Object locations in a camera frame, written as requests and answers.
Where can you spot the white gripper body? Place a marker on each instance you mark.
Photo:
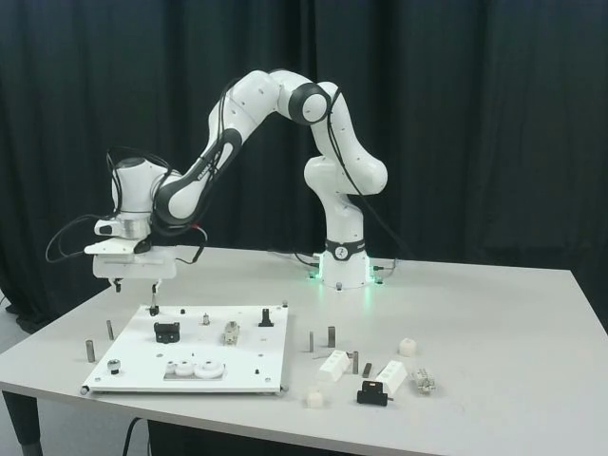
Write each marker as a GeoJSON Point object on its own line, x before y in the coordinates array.
{"type": "Point", "coordinates": [135, 268]}

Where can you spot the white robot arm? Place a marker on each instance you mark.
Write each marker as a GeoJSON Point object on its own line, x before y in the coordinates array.
{"type": "Point", "coordinates": [342, 142]}

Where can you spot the grey Ethernet plug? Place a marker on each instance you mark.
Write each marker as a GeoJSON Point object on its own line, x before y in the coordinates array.
{"type": "Point", "coordinates": [153, 300]}

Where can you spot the flat white mounting plate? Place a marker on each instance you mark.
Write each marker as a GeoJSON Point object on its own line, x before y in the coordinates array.
{"type": "Point", "coordinates": [114, 247]}

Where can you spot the thin metal peg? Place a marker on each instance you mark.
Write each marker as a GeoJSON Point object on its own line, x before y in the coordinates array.
{"type": "Point", "coordinates": [355, 364]}
{"type": "Point", "coordinates": [311, 342]}
{"type": "Point", "coordinates": [109, 329]}

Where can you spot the black D-SUB plug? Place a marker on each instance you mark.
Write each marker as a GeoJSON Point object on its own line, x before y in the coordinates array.
{"type": "Point", "coordinates": [166, 332]}
{"type": "Point", "coordinates": [371, 391]}

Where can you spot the metal BNC plug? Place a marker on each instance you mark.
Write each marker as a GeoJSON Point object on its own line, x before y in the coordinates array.
{"type": "Point", "coordinates": [205, 319]}

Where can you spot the metal round peg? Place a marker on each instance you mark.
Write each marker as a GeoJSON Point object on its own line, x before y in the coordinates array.
{"type": "Point", "coordinates": [89, 351]}

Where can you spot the metal bolt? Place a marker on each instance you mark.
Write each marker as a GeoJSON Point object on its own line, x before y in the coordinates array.
{"type": "Point", "coordinates": [113, 366]}

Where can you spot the white small gear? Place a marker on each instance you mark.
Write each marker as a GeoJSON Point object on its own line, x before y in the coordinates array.
{"type": "Point", "coordinates": [169, 368]}

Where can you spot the white medium gear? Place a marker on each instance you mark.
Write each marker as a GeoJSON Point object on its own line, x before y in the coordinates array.
{"type": "Point", "coordinates": [184, 368]}

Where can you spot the white task board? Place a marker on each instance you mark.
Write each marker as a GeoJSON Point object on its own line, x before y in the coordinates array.
{"type": "Point", "coordinates": [228, 351]}

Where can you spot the white large gear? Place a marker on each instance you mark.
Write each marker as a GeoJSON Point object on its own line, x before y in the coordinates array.
{"type": "Point", "coordinates": [207, 370]}

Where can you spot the black USB plug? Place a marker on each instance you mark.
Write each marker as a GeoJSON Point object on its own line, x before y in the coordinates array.
{"type": "Point", "coordinates": [266, 319]}

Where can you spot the black table leg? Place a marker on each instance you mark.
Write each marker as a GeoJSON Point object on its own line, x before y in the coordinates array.
{"type": "Point", "coordinates": [19, 427]}

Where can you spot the dark metal square peg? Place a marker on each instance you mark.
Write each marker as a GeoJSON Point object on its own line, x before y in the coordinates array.
{"type": "Point", "coordinates": [331, 337]}

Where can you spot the small white holder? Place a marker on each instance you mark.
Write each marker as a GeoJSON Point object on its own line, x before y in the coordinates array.
{"type": "Point", "coordinates": [409, 347]}
{"type": "Point", "coordinates": [316, 397]}

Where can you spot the long white holder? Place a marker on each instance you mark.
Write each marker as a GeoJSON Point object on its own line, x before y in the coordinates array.
{"type": "Point", "coordinates": [392, 378]}
{"type": "Point", "coordinates": [334, 366]}

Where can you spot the small dark metal peg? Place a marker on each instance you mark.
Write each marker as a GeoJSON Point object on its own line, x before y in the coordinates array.
{"type": "Point", "coordinates": [367, 370]}

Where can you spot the black curtain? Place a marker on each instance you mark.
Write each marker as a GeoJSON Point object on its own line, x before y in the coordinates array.
{"type": "Point", "coordinates": [475, 95]}

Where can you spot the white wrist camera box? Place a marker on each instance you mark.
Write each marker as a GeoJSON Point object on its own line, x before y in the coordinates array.
{"type": "Point", "coordinates": [105, 227]}

